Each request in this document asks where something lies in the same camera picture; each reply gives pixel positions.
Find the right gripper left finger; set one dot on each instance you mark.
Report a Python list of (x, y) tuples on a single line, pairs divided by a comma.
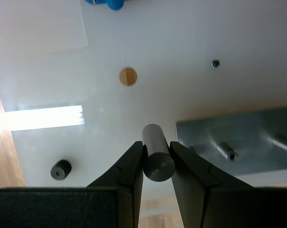
[(98, 204)]

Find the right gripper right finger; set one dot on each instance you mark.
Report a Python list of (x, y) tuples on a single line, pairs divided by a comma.
[(228, 206)]

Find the grey metal cylinder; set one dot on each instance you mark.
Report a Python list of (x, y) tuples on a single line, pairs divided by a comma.
[(157, 154)]

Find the black round knob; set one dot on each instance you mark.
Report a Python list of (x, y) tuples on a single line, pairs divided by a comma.
[(60, 171)]

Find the metal pin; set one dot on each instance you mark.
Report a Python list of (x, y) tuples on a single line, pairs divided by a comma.
[(284, 142), (226, 150)]

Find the grey metal plate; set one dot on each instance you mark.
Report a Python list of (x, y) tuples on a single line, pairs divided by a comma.
[(252, 133)]

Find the white task board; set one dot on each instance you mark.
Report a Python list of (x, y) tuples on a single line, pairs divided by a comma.
[(181, 71)]

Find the white paper sheet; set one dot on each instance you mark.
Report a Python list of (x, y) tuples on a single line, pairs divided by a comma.
[(39, 23)]

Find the blue round holder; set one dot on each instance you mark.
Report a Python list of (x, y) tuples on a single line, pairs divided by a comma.
[(114, 5)]

